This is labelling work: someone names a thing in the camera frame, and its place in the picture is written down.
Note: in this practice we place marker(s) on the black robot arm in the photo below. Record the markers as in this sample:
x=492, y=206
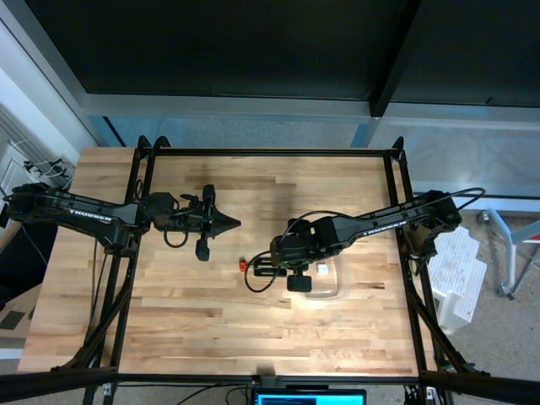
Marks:
x=84, y=211
x=379, y=223

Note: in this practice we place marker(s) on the clear plastic tub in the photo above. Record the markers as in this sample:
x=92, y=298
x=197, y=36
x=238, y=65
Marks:
x=327, y=287

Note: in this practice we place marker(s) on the white stepped foam block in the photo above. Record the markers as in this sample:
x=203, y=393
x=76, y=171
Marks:
x=457, y=270

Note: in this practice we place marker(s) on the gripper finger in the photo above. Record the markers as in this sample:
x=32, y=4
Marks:
x=223, y=218
x=223, y=226

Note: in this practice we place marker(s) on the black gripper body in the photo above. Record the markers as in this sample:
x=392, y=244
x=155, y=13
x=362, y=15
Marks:
x=190, y=219
x=300, y=283

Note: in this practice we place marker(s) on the black power plug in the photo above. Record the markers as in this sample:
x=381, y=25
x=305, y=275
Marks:
x=33, y=168
x=60, y=168

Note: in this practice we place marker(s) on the black vise with orange knob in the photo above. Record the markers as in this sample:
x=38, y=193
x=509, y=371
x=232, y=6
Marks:
x=243, y=265

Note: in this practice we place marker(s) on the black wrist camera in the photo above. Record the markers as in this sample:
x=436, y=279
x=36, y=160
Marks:
x=282, y=251

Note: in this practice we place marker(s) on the small white block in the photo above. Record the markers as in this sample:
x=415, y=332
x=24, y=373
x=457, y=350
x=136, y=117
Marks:
x=322, y=268

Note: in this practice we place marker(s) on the black table level camera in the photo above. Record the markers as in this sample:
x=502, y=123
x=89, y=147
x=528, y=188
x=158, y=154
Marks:
x=266, y=381

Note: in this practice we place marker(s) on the laptop with blue screen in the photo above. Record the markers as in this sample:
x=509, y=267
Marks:
x=308, y=398

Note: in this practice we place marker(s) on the grey metal stand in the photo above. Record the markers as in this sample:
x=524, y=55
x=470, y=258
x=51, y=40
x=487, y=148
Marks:
x=511, y=270

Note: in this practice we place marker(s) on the black aluminium frame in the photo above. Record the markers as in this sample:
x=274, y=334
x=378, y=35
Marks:
x=270, y=152

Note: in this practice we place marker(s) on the black wall post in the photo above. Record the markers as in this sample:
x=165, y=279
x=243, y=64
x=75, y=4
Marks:
x=396, y=55

